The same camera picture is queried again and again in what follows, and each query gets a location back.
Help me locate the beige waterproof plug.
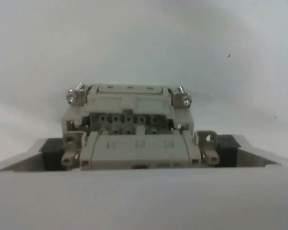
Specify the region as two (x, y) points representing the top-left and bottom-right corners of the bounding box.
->
(61, 130), (220, 172)

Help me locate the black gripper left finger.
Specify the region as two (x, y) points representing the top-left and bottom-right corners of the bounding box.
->
(0, 138), (64, 173)

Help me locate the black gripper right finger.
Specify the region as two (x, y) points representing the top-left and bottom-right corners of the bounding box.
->
(216, 134), (288, 168)

